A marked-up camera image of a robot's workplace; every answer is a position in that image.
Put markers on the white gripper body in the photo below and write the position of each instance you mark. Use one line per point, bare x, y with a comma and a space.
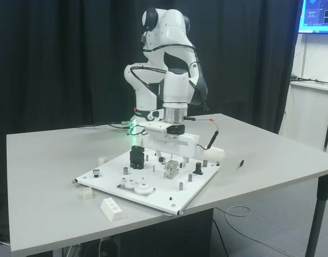
177, 144

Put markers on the beige waterproof plug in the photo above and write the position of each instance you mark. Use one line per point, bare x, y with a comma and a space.
170, 169

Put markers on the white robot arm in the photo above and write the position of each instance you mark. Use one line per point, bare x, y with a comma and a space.
174, 85

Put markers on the black Ethernet plug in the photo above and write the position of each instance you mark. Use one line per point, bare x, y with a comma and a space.
198, 168

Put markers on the black D-SUB plug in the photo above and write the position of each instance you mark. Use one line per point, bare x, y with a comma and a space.
137, 160

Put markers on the metal round peg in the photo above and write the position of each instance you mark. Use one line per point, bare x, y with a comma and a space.
125, 170
180, 185

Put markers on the flat white mounting plate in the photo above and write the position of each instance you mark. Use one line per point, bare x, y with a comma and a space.
153, 126

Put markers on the white rounded holder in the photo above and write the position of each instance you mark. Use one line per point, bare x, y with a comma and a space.
216, 154

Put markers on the white task board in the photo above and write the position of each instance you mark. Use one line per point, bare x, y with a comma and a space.
164, 190

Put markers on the white large gear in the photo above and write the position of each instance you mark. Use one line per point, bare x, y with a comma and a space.
143, 188

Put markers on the white medium gear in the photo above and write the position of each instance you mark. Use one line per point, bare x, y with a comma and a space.
130, 184

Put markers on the white small gear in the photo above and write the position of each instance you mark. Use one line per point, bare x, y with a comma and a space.
123, 181

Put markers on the metal BNC plug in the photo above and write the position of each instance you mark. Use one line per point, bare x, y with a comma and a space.
95, 173

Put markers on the white three-hole holder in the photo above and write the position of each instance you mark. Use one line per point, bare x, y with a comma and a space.
113, 210

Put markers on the black cabinet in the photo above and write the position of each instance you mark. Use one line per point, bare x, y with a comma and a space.
190, 235

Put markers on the small white cube holder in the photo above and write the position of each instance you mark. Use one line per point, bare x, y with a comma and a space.
88, 193

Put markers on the white cabinet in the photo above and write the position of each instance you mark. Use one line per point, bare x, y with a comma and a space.
308, 117

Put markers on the dark grey table leg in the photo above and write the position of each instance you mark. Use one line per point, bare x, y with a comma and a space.
320, 203

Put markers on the black curtains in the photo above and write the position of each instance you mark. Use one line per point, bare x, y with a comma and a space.
46, 67

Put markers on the blue screen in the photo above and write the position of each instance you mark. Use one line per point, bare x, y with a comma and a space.
318, 16

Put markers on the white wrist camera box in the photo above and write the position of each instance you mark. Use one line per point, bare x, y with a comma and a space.
156, 113

